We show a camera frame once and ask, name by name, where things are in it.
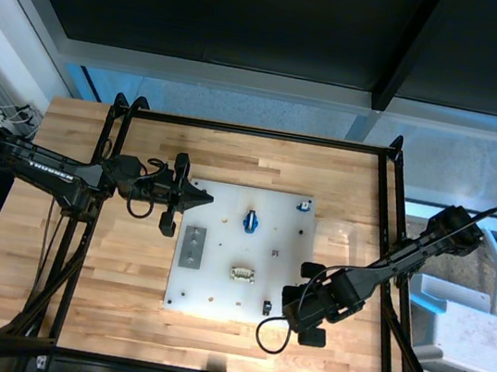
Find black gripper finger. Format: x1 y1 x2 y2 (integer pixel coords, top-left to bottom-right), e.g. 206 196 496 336
183 179 217 202
182 193 215 216

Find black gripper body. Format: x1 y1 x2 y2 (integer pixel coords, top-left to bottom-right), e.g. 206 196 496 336
147 148 196 239
275 257 339 349

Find blue bar clamp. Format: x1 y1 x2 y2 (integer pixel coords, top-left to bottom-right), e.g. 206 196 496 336
240 209 261 236

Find grey metal plate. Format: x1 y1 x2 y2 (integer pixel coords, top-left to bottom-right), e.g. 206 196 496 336
177 224 208 271

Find beige connector housing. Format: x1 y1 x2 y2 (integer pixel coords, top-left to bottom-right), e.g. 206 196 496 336
228 265 258 285

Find clear plastic tub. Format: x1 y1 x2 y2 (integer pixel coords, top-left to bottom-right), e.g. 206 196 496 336
310 217 364 271

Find white task board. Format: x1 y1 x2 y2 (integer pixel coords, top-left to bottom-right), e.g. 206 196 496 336
163 176 323 331

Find white plastic bin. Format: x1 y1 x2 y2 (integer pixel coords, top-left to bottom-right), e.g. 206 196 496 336
398 270 497 372

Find short black arm cable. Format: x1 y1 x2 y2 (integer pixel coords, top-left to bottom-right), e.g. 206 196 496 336
299 256 373 307
144 156 170 180

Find long black arm cable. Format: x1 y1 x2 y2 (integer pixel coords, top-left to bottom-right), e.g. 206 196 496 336
253 312 296 357
124 184 159 222

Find black aluminium frame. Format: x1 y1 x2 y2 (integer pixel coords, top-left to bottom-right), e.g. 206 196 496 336
0 73 497 372

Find black frame clamp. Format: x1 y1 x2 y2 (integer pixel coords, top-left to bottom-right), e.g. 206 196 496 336
128 93 153 117
387 132 405 161
109 90 132 118

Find tangled black white cables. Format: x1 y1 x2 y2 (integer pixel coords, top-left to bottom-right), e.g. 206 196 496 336
0 99 44 128

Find black wall post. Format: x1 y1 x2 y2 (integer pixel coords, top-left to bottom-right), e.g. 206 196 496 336
369 0 445 120

